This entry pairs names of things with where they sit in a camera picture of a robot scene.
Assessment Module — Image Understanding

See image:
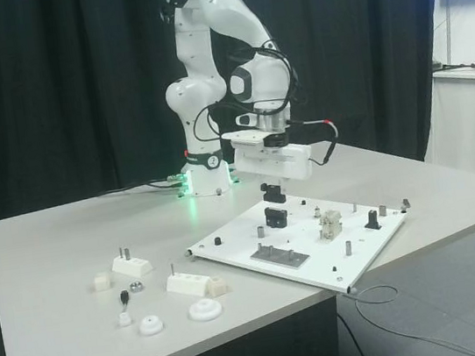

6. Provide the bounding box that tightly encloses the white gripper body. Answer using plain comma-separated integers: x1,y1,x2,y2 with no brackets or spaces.
231,131,315,189

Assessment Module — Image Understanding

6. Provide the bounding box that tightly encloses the black D-SUB plug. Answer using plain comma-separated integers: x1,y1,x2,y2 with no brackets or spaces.
258,180,289,208

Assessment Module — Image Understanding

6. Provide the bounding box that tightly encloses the thin black rod red tag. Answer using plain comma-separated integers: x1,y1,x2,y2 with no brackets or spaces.
319,117,344,166

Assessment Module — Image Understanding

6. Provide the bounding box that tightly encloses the white task board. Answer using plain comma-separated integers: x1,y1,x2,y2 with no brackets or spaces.
180,180,420,316

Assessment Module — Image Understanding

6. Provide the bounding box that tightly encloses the white cube plug holder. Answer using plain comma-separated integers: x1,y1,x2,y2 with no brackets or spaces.
93,271,113,293
207,276,231,299

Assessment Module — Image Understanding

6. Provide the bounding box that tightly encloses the white peg holder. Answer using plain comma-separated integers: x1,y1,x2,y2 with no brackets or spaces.
164,269,211,298
110,250,155,281

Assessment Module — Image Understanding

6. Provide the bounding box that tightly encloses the white large gear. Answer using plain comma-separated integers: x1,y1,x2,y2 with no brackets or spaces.
186,297,222,325

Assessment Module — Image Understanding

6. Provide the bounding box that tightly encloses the white cabinet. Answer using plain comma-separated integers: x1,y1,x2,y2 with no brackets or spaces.
415,63,475,195

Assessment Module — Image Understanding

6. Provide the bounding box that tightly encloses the white medium gear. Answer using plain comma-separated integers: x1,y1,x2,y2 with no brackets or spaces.
137,314,166,337

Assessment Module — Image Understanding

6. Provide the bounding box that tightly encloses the white small gear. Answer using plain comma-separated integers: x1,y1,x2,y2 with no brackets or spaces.
114,310,132,330

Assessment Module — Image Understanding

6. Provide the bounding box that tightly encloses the black curtain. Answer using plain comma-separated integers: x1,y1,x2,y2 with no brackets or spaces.
0,0,468,224

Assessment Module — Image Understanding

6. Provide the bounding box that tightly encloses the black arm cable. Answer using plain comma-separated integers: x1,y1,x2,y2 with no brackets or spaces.
157,0,304,152

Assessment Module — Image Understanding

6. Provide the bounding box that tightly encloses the black base cable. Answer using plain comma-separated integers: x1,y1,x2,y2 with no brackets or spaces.
96,172,188,201

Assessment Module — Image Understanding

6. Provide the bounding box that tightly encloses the grey hanging cable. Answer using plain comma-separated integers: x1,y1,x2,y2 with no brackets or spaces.
351,269,475,356

